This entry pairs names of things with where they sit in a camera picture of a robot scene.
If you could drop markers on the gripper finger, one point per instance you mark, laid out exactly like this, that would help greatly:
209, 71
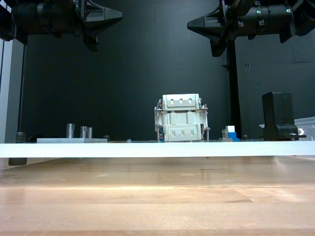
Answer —
206, 21
103, 24
108, 13
209, 32

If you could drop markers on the grey HAN10E connector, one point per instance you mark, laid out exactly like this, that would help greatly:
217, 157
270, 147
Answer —
180, 100

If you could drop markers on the black connector block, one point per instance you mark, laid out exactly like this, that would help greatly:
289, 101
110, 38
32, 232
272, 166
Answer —
276, 115

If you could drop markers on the small silver connector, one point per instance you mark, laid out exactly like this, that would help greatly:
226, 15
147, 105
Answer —
224, 134

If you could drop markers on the grey connector socket housing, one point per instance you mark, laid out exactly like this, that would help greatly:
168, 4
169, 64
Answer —
182, 132

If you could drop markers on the white taskboard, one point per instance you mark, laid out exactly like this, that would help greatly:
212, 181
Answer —
157, 150

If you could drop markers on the small blue white socket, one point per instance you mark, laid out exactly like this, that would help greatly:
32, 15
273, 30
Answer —
232, 135

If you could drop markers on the silver metal pin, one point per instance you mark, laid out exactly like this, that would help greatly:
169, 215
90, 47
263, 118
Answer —
83, 132
90, 132
70, 130

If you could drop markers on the black board screw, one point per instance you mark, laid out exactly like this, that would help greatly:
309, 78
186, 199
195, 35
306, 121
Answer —
106, 136
21, 137
245, 137

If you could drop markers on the clear plastic tub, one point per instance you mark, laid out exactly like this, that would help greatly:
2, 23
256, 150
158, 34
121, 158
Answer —
307, 125

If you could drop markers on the grey metal plate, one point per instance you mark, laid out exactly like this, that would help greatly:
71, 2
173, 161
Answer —
61, 140

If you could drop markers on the black wall column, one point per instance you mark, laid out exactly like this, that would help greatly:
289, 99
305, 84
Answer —
235, 98

